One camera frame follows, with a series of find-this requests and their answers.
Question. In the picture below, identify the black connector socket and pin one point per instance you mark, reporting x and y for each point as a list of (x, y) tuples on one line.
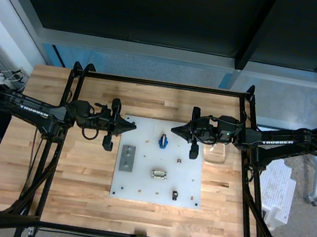
[(175, 195)]

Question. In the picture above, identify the short silver metal peg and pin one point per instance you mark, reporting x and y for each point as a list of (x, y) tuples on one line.
[(125, 165)]

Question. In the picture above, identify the clear plastic tub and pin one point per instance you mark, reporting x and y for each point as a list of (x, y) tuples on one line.
[(214, 158)]

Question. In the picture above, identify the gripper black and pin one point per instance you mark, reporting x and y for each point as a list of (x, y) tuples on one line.
[(113, 124), (203, 131)]

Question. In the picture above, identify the grey metal base plate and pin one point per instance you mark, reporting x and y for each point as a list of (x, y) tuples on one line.
[(122, 157)]

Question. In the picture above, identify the black metal frame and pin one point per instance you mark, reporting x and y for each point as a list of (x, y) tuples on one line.
[(163, 84)]

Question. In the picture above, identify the beige connector housing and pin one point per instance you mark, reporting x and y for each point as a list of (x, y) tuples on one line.
[(159, 174)]

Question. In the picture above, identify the white taskboard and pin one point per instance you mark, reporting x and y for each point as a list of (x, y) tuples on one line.
[(149, 140)]

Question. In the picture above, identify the white foam packaging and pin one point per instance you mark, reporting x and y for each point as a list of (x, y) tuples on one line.
[(279, 198)]

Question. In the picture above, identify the large blue clamp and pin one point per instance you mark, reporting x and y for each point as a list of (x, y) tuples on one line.
[(162, 145)]

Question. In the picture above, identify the silver bar in clamp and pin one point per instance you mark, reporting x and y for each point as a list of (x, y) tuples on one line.
[(163, 139)]

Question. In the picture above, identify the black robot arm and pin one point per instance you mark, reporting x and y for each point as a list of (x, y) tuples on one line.
[(278, 143), (31, 109)]

